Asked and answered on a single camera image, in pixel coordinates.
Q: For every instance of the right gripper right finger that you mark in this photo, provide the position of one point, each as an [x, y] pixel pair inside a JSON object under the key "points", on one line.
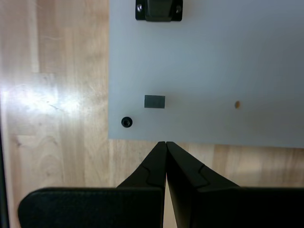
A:
{"points": [[225, 209]]}

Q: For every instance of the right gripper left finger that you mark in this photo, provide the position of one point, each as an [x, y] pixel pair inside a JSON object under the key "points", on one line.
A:
{"points": [[107, 209]]}

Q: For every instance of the grey rectangular steel bar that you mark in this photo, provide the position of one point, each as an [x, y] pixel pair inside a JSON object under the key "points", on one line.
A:
{"points": [[154, 101]]}

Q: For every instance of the black board screw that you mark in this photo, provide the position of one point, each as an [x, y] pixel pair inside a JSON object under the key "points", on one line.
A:
{"points": [[126, 121]]}

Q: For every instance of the small brass insert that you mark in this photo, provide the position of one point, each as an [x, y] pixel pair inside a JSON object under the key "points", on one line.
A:
{"points": [[237, 104]]}

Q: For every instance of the white task board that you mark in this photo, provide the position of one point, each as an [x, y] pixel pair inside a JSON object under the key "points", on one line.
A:
{"points": [[213, 59]]}

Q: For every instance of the black flanged connector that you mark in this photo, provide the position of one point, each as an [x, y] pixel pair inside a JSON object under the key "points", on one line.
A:
{"points": [[159, 10]]}

